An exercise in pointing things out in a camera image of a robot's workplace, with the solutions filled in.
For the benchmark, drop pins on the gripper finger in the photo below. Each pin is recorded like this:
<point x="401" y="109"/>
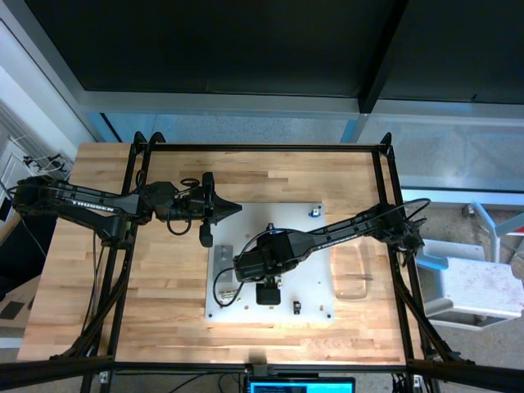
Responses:
<point x="223" y="213"/>
<point x="223" y="204"/>

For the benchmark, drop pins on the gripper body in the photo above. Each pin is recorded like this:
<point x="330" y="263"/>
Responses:
<point x="254" y="266"/>
<point x="209" y="204"/>

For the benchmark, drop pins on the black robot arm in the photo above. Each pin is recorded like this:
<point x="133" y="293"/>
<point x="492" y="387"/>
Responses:
<point x="94" y="206"/>
<point x="340" y="239"/>

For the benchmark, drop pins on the black connector block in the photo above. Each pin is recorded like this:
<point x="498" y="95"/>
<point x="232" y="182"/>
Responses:
<point x="297" y="308"/>

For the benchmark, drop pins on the small blue white connector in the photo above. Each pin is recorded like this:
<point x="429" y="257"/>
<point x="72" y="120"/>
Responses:
<point x="314" y="212"/>

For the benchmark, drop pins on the grey metal plate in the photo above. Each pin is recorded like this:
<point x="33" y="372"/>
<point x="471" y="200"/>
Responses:
<point x="219" y="262"/>

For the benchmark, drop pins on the white plastic board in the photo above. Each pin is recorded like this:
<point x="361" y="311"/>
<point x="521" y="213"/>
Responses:
<point x="311" y="286"/>

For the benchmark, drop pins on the clear plastic tub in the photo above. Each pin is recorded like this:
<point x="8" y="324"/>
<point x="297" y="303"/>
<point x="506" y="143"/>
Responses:
<point x="348" y="266"/>

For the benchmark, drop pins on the laptop screen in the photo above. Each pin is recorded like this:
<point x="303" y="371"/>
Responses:
<point x="299" y="387"/>

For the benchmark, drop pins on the cardboard box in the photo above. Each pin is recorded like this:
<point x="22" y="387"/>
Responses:
<point x="20" y="292"/>

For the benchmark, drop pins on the grey step stool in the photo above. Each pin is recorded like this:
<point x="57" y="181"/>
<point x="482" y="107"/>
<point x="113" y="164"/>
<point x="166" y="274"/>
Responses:
<point x="471" y="286"/>

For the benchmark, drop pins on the red and white object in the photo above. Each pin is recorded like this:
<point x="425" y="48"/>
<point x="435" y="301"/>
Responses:
<point x="516" y="232"/>

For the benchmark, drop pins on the black table frame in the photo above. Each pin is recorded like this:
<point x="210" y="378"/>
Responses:
<point x="245" y="146"/>

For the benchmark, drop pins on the black table-level camera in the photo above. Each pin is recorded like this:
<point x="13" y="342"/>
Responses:
<point x="259" y="370"/>

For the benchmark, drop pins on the grey aluminium wall frame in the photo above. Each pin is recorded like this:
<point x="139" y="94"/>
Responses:
<point x="204" y="100"/>

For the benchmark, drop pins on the black wall post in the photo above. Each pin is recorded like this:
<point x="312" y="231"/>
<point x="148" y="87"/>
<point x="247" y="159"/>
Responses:
<point x="380" y="61"/>

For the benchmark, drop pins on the light blue metal frame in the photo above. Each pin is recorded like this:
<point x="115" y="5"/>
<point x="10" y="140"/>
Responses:
<point x="496" y="245"/>

